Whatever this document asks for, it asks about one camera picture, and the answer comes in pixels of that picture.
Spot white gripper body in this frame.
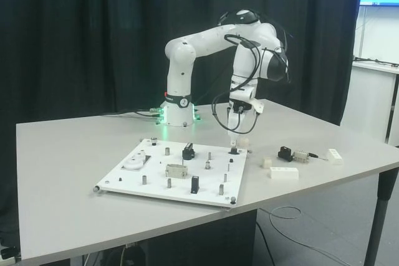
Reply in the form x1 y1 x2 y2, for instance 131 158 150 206
226 108 251 138

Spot black USB plug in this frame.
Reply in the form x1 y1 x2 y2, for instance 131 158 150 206
181 142 196 161

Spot black D-SUB plug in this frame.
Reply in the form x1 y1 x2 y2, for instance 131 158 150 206
277 145 310 163

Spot long white holder block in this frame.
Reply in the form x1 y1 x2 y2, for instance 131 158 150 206
269 166 300 181

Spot white task board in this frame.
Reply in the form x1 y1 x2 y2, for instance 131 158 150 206
92 138 251 210

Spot white large gear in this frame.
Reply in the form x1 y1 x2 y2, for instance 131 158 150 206
122 158 145 171

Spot white holder with holes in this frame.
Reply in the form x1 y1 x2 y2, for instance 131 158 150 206
327 148 345 166

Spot black table leg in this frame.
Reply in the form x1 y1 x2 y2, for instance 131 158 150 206
363 171 397 266

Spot black curtain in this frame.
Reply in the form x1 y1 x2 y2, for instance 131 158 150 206
0 0 366 250

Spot white power strip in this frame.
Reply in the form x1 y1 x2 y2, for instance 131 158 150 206
0 245 20 266

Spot black looped cable at wrist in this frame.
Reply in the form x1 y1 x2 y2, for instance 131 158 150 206
211 93 243 132

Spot black cable bundle along arm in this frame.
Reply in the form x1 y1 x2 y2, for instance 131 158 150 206
218 10 293 85

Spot black plug with thin cable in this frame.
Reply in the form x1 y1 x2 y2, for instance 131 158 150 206
307 152 330 163

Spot grey cable on floor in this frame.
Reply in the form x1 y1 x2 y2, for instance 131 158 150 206
259 206 399 266

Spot black cables at arm foot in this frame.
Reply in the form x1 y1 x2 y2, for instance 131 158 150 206
102 108 165 121

